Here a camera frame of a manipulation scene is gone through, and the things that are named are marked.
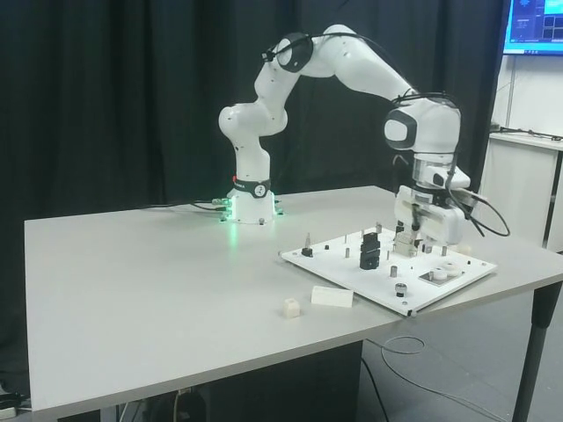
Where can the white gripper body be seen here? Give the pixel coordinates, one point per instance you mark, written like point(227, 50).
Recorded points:
point(440, 222)

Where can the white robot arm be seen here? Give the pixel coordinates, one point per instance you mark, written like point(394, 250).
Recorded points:
point(352, 57)

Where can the white large gear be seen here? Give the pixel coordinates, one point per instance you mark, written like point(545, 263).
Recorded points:
point(453, 267)

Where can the white medium gear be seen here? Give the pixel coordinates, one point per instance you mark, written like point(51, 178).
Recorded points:
point(438, 274)

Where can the metal beige connector block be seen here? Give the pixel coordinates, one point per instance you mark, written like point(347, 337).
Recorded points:
point(404, 247)

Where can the metal square peg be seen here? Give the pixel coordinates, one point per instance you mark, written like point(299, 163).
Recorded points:
point(377, 227)

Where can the thick metal round peg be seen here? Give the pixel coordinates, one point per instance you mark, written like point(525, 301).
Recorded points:
point(393, 271)

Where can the black D-SUB plug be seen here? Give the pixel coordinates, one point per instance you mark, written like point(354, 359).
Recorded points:
point(368, 254)

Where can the metal BNC plug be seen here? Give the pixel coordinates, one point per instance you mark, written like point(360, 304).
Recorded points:
point(399, 290)

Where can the white cabinet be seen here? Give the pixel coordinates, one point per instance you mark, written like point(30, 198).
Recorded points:
point(523, 189)

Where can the white task board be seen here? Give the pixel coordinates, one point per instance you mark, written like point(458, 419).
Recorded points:
point(343, 274)

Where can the long white holder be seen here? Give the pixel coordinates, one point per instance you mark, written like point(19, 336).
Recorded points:
point(332, 296)

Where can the small black metal-tipped plug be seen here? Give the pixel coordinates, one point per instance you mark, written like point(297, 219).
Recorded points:
point(306, 252)

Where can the black table leg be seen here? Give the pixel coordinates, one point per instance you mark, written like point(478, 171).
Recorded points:
point(538, 351)

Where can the small white cube holder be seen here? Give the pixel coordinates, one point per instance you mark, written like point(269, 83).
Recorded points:
point(290, 307)

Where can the blue screen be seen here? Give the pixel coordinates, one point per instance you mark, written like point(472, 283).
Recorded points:
point(534, 26)

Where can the black control cabinet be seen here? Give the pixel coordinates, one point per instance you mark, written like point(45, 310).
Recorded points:
point(264, 387)

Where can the black curtain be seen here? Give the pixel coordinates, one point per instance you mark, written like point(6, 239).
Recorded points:
point(110, 110)

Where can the white power strip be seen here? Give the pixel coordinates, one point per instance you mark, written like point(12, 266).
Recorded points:
point(13, 406)

